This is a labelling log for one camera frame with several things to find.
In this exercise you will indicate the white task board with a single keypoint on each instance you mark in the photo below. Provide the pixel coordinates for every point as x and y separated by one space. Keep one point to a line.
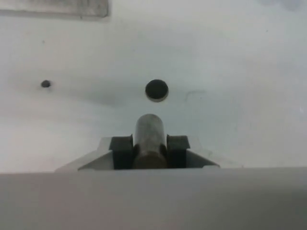
216 48

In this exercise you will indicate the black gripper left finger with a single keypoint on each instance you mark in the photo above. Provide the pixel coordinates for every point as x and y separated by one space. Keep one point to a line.
121 151

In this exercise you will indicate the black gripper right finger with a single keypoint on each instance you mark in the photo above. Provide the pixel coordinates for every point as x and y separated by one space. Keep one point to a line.
177 151

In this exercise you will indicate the metal round peg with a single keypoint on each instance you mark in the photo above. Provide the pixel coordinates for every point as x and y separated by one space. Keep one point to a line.
149 141

